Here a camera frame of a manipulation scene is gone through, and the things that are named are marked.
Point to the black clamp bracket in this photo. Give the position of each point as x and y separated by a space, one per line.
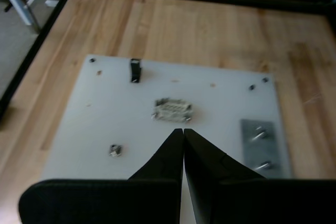
135 72

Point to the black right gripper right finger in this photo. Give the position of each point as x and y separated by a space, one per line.
262 203

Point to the aluminium plate with posts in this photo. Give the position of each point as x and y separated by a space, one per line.
260 145

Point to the white taskboard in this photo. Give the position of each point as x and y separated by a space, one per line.
105 119

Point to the black set screw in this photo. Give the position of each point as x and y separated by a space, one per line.
252 87

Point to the small black corner screw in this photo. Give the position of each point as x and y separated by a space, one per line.
92 60
265 80

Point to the white table legs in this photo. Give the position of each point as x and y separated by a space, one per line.
26 15

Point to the beige multi-pin connector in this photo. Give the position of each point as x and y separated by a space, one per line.
172 111

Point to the small silver socket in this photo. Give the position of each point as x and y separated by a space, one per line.
115 150

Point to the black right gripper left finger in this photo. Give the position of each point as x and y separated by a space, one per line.
105 203

